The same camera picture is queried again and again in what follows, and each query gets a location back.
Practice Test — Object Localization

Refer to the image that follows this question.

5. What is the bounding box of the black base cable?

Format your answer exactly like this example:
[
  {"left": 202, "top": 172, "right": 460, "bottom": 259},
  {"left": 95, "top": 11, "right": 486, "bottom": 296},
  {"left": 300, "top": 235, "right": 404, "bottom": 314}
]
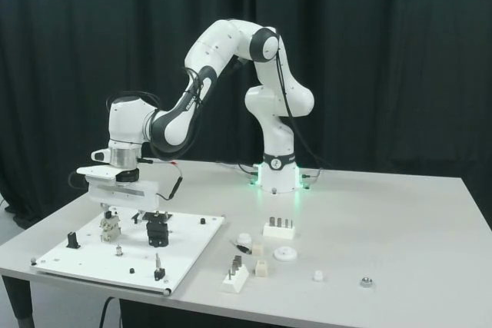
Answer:
[
  {"left": 299, "top": 168, "right": 324, "bottom": 187},
  {"left": 214, "top": 159, "right": 259, "bottom": 175}
]

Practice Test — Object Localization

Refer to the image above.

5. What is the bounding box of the black table leg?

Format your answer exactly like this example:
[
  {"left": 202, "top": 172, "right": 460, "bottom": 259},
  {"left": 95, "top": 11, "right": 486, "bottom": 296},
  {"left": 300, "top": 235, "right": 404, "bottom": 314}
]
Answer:
[{"left": 0, "top": 274, "right": 32, "bottom": 328}]

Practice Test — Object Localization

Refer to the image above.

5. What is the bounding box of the black plug with short cable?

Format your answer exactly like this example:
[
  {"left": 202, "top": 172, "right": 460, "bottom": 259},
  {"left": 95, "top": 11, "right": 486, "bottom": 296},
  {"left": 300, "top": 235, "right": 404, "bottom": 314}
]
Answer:
[{"left": 229, "top": 240, "right": 253, "bottom": 255}]

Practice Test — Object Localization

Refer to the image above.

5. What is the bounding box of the white task board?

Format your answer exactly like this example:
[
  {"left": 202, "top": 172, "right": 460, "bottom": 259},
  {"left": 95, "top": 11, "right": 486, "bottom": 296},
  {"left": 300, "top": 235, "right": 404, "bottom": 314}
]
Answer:
[{"left": 29, "top": 210, "right": 226, "bottom": 298}]

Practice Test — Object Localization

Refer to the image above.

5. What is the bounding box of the white large gear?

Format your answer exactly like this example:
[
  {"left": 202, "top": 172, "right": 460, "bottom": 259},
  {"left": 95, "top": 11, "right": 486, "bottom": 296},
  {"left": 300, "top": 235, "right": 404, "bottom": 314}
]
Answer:
[{"left": 273, "top": 246, "right": 299, "bottom": 263}]

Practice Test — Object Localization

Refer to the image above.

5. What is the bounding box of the thick black hanging cable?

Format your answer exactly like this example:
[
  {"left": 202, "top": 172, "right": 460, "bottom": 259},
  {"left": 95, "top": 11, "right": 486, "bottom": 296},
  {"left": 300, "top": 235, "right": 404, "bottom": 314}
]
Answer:
[{"left": 100, "top": 296, "right": 118, "bottom": 328}]

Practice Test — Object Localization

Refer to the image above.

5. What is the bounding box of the white square peg holder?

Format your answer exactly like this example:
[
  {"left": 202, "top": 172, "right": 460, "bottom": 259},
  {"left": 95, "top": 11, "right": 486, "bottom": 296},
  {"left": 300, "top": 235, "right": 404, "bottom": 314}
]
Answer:
[{"left": 219, "top": 266, "right": 248, "bottom": 293}]

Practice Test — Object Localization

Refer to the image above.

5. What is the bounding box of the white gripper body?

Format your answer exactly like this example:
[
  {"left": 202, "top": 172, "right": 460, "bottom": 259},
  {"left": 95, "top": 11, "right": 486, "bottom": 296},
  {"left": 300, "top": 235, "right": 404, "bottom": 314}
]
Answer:
[{"left": 87, "top": 178, "right": 159, "bottom": 209}]

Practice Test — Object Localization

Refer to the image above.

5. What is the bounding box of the beige metal waterproof plug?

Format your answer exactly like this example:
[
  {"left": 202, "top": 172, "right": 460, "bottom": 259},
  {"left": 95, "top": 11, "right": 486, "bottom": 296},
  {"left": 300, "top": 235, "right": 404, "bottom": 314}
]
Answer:
[{"left": 100, "top": 217, "right": 121, "bottom": 233}]

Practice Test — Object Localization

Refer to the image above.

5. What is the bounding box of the black curtain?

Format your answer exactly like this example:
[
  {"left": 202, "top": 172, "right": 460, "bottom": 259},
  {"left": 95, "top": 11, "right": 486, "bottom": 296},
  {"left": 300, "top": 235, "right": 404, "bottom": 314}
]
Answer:
[{"left": 0, "top": 0, "right": 492, "bottom": 225}]

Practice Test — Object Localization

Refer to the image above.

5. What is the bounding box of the thin black rod on wire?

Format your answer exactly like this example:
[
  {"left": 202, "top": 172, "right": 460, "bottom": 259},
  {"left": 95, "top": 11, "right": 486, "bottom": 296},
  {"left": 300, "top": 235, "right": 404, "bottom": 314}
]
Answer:
[{"left": 140, "top": 157, "right": 185, "bottom": 200}]

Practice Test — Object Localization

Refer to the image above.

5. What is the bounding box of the white round peg holder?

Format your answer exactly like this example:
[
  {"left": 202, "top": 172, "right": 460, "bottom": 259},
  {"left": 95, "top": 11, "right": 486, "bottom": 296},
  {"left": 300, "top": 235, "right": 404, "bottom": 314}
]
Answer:
[{"left": 262, "top": 224, "right": 297, "bottom": 240}]

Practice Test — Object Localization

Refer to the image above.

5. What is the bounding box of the black D-SUB plug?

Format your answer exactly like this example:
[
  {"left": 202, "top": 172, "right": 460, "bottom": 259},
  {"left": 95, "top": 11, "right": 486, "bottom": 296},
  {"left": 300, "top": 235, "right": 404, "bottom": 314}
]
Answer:
[{"left": 145, "top": 210, "right": 170, "bottom": 248}]

